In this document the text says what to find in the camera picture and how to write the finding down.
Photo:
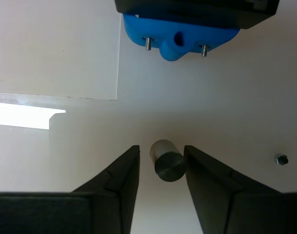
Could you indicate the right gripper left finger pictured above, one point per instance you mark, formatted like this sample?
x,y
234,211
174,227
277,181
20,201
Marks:
x,y
89,212

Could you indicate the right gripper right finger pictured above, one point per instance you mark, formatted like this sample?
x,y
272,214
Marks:
x,y
236,209

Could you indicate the steel 16mm cylinder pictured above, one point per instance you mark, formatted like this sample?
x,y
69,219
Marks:
x,y
169,168

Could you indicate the white board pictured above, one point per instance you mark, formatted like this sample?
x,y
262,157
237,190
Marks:
x,y
211,102

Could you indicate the steel set screw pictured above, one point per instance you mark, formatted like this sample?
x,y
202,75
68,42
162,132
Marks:
x,y
147,44
204,50

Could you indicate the black D-sub connector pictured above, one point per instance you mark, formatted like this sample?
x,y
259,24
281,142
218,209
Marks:
x,y
199,9

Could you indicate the blue round mount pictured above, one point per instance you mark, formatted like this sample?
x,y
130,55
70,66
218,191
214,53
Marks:
x,y
163,31

